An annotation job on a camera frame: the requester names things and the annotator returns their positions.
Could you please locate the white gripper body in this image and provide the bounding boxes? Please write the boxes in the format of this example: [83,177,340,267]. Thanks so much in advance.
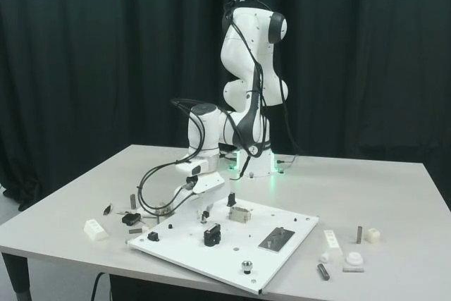
[171,186,230,212]

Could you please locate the flat white mounting plate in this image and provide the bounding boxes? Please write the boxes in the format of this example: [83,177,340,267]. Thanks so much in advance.
[190,173,226,195]

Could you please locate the clear waterproof plug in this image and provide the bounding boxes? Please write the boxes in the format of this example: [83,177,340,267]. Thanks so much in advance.
[154,202,175,217]

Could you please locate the white task board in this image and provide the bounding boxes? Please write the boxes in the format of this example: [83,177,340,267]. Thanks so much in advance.
[125,192,321,295]

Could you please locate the black D-SUB plug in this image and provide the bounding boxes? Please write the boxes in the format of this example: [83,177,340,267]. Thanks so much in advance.
[121,211,141,226]

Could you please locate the black cabinet under table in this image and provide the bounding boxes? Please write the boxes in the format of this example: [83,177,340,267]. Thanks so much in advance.
[109,274,261,301]

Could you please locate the white holder with holes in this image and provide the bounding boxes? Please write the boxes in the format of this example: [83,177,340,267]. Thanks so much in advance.
[323,229,344,256]
[83,219,109,242]

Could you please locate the white medium gear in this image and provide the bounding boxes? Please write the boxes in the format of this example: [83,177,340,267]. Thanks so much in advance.
[344,250,364,267]

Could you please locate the dark table leg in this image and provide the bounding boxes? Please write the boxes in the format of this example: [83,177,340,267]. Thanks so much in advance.
[1,252,32,301]

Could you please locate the black curtain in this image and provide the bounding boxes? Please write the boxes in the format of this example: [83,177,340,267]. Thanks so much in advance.
[0,0,451,212]

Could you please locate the silver flange ring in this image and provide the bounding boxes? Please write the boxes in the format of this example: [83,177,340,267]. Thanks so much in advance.
[204,152,221,173]

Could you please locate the small white camera box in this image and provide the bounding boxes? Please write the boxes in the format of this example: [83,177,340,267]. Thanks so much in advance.
[175,161,208,178]

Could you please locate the black base cable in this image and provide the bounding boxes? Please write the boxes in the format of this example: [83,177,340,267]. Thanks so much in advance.
[218,144,241,160]

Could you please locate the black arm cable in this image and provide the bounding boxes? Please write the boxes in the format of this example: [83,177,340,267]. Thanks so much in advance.
[135,0,268,217]
[274,25,300,171]

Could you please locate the black floor cable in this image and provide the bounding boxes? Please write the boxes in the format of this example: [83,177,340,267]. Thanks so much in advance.
[92,271,106,301]

